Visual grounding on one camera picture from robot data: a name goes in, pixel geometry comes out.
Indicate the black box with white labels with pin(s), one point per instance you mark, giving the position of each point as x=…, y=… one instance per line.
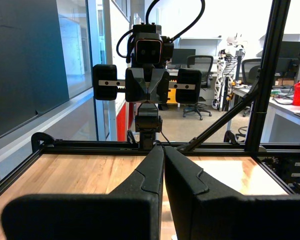
x=285, y=170

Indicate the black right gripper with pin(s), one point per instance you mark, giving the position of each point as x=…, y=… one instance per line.
x=105, y=82

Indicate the white lattice figure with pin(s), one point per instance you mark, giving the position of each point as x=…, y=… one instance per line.
x=221, y=82

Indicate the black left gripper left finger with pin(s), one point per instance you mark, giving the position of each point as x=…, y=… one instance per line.
x=90, y=215

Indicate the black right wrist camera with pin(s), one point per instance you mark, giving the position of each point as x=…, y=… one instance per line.
x=149, y=51

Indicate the white office desk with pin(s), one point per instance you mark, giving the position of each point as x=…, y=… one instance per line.
x=282, y=107

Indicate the yellow drawer unit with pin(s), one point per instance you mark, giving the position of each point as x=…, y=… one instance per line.
x=172, y=96

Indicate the red cabinet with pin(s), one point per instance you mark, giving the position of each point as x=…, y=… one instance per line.
x=121, y=122

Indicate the black aluminium frame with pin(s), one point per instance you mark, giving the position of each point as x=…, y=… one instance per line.
x=267, y=75

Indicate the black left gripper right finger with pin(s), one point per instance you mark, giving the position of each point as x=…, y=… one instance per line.
x=227, y=217

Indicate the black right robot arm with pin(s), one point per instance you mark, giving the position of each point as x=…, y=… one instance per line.
x=148, y=122

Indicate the black computer monitor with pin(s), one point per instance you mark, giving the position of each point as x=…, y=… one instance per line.
x=290, y=50
x=183, y=56

